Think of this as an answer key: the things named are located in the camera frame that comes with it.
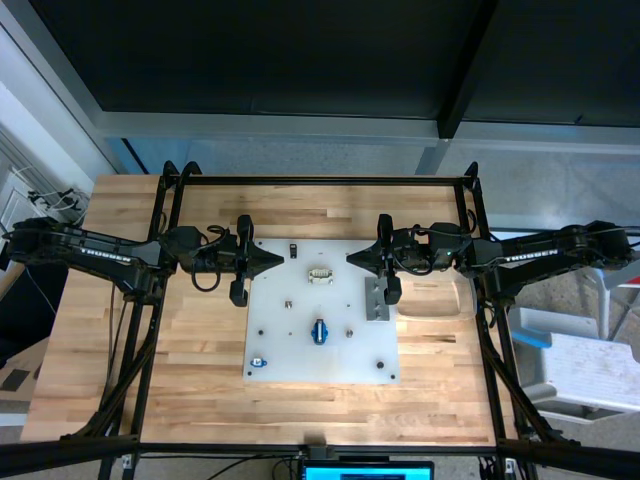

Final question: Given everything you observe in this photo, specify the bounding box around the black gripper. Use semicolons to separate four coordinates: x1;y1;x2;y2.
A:
218;215;285;307
346;214;419;307

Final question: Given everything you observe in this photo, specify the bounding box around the blue round clamp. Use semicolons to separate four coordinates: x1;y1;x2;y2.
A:
307;319;332;347

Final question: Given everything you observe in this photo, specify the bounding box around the white task board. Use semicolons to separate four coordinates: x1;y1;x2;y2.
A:
243;238;403;385

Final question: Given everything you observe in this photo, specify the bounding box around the black room pillar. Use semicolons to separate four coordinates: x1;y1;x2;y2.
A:
438;0;501;140

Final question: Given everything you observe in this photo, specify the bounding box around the laptop screen with blue edge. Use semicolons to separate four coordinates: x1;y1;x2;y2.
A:
298;459;435;480

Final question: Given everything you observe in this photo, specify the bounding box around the grey metal stand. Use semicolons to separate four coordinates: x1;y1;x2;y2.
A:
589;264;640;341

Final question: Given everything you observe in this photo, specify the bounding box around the white step stool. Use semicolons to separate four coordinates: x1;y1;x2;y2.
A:
514;305;640;426

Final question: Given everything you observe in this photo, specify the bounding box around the brown cardboard box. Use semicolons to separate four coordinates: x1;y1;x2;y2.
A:
0;337;51;401

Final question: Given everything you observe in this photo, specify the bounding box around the grey metal bracket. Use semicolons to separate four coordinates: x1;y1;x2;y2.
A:
364;275;392;323

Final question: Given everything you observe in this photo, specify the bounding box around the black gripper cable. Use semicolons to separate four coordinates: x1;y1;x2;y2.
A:
192;224;227;293
394;225;437;275

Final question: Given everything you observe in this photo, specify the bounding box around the black aluminium frame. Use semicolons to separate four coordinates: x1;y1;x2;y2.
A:
0;159;640;480

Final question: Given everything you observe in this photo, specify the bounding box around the cable bundle with plugs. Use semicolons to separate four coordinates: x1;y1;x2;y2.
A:
27;187;89;224

